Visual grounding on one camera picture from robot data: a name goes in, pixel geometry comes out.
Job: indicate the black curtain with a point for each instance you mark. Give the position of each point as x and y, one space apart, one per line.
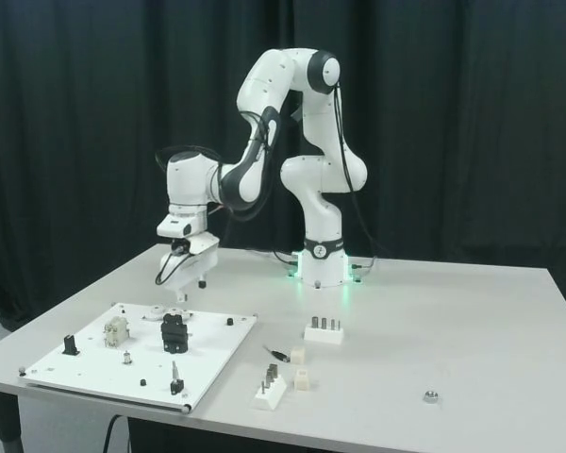
75 94

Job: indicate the white wrist sensor box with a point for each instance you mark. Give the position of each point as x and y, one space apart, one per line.
179 226

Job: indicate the dark table leg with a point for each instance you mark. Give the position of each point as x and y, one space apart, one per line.
0 424

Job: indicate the black D-SUB plug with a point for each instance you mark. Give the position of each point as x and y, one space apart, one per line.
174 332

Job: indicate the medium metal square peg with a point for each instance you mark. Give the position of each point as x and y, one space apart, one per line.
267 379

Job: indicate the metal nut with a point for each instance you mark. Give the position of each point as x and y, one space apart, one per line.
429 396

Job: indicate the small white cube holder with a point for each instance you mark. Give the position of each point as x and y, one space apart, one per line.
302 380
298 356

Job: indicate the thick metal square peg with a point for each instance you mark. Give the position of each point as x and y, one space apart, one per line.
272 370

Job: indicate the metal BNC plug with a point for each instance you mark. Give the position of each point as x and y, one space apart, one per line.
128 358

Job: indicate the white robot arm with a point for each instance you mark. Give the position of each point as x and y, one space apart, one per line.
311 207

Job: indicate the white large gear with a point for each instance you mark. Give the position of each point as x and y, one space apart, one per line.
154 312

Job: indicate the white round peg holder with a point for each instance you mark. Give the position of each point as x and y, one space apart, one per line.
323 336

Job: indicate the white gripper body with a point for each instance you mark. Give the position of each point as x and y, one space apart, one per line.
195 264

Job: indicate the grey waterproof plug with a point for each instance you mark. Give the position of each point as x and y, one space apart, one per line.
115 334

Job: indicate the white task board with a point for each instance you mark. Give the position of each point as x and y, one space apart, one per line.
122 373

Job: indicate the white square peg holder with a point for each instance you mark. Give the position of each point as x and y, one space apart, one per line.
266 398

